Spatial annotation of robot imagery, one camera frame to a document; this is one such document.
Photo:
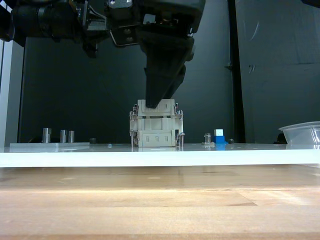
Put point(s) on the white cube plug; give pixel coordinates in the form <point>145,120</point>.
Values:
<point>218,133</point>

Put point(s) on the beige connector base housing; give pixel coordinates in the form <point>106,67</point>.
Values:
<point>152,125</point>

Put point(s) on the white board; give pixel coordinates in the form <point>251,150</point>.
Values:
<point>160,157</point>

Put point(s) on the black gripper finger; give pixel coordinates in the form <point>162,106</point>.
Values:
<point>180,80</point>
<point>162,62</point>
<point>100,30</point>
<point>97,20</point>

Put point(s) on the beige HAN10-E connector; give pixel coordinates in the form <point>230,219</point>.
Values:
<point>167,109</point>

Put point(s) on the clear plastic tub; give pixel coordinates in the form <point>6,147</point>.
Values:
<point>300,137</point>

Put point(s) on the black screw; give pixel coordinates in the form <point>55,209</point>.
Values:
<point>93,141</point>
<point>231,141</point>

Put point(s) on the silver metal peg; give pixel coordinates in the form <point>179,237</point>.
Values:
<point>46,136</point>
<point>63,137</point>
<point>71,137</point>

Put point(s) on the small silver socket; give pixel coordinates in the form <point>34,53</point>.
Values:
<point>207,139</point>

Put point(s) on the blue socket base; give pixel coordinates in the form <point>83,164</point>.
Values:
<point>220,142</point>

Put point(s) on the grey metal plate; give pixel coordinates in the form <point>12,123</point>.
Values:
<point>37,147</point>

